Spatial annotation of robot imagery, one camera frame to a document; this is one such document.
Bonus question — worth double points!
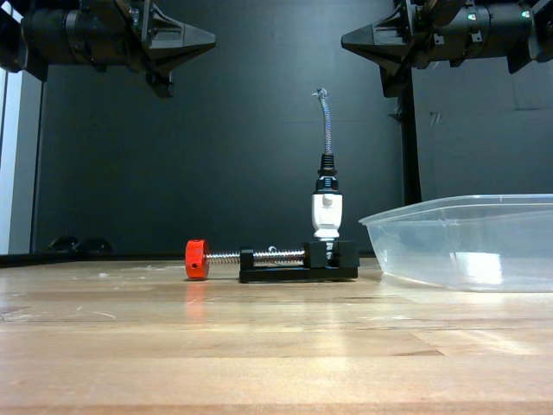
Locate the black frame corner bracket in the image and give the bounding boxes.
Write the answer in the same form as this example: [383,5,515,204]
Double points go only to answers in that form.
[77,237,114,254]
[48,236,79,254]

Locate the clear plastic container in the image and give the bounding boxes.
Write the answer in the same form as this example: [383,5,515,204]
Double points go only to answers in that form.
[358,193,553,294]

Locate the black plug with braided cable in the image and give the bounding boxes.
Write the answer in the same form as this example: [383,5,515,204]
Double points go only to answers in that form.
[310,87,339,195]

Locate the black clamp with red knob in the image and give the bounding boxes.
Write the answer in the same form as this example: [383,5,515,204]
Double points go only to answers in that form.
[185,239,359,284]

